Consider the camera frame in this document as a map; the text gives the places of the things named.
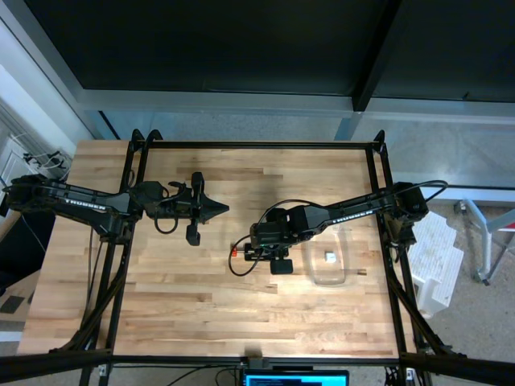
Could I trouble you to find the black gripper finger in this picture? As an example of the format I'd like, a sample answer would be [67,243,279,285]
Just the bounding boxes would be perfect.
[203,207,231,224]
[203,193,231,210]

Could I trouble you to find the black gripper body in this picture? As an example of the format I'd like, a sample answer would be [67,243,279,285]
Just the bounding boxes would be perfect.
[165,172,205,247]
[270,208,311,275]

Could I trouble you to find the black vise with orange knob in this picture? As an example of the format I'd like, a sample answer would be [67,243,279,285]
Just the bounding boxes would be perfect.
[231,244,269,262]

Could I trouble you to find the clear plastic tub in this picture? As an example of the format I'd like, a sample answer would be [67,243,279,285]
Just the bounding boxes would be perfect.
[305,224,356,289]

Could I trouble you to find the laptop screen with blue edge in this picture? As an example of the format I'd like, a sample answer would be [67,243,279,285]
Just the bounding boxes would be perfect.
[241,369,350,386]

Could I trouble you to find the white plastic step block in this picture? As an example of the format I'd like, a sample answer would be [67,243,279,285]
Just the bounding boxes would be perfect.
[406,211,464,319]

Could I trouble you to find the black bulky object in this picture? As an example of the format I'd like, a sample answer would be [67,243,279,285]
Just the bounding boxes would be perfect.
[0,212,56,294]

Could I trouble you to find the small black pad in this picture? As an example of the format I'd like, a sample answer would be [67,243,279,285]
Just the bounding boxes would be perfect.
[0,295,25,314]

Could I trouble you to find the grey metal stand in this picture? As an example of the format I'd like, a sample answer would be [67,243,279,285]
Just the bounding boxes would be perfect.
[454,196,515,287]

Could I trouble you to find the black camera cable loop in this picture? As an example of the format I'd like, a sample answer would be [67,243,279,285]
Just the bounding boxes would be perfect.
[227,236,265,277]
[154,215,181,236]

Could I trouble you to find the black hooked robot cable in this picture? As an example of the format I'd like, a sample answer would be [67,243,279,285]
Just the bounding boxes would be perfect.
[163,180,189,202]

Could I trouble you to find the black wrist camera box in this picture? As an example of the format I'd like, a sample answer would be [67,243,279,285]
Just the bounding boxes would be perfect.
[249,222,283,247]

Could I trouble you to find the black arching robot cable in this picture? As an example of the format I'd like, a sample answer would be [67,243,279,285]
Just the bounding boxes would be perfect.
[256,199,309,230]

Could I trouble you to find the black aluminium frame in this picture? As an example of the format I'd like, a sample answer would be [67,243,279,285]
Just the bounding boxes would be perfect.
[0,128,515,386]

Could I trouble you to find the black low camera mount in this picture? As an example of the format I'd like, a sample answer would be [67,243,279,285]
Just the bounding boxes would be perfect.
[244,348,270,369]

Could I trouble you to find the black and white cable bundle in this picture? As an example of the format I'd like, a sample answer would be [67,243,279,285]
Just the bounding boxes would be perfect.
[22,150,68,170]

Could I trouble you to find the black elbow robot cable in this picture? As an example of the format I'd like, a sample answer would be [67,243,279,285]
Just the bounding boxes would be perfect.
[418,179,449,202]

